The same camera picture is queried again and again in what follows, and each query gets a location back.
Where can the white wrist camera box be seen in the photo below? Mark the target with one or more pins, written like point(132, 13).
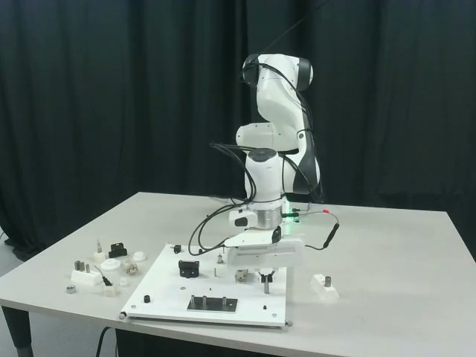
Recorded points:
point(241, 217)

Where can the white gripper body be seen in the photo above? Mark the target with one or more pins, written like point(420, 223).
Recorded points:
point(260, 258)

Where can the thin metal square peg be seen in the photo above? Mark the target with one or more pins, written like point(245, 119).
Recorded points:
point(99, 246)

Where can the small white holder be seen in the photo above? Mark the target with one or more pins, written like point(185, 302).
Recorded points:
point(99, 256)

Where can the white square peg holder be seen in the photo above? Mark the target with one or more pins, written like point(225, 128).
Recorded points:
point(85, 278)

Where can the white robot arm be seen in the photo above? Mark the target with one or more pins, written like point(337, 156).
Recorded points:
point(277, 111)

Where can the dark table leg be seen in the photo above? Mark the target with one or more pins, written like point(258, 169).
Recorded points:
point(16, 331)

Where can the flat white mounting plate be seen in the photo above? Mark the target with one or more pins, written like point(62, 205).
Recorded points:
point(249, 241)

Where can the white plug holder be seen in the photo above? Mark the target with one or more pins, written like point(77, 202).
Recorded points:
point(110, 291)

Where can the white small gear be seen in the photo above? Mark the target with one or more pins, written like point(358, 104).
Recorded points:
point(123, 281)

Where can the white task board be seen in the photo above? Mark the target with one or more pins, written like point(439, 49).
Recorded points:
point(208, 294)

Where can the white large gear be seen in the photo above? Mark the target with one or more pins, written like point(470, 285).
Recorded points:
point(111, 265)

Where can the black curtain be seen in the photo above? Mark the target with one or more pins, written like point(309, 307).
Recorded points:
point(111, 93)

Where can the white medium gear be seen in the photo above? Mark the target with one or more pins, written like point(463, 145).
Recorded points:
point(139, 256)

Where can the large metal round peg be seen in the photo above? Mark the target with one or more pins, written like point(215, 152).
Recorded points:
point(328, 281)

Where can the beige metal plug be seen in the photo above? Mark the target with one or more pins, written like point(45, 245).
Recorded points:
point(130, 268)

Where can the black D-SUB plug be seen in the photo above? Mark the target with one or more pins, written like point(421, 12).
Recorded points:
point(117, 251)

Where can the metal bolt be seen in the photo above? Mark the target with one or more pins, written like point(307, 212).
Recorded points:
point(71, 289)

